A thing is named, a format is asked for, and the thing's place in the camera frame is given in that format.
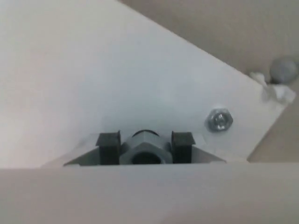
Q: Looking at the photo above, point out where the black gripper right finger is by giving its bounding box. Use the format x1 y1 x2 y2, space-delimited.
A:
171 131 228 164

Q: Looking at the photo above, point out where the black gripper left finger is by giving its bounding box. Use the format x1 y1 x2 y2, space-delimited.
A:
62 130 121 166

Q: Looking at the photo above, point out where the grey metal bolt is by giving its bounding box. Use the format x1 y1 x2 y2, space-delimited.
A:
119 129 173 165

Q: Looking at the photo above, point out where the small metal hex nut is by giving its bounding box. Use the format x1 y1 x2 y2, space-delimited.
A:
204 107 234 133

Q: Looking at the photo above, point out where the white task board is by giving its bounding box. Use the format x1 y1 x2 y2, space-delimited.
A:
0 0 297 169

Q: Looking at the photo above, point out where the grey round corner bumper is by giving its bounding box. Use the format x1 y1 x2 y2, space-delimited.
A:
270 55 297 84

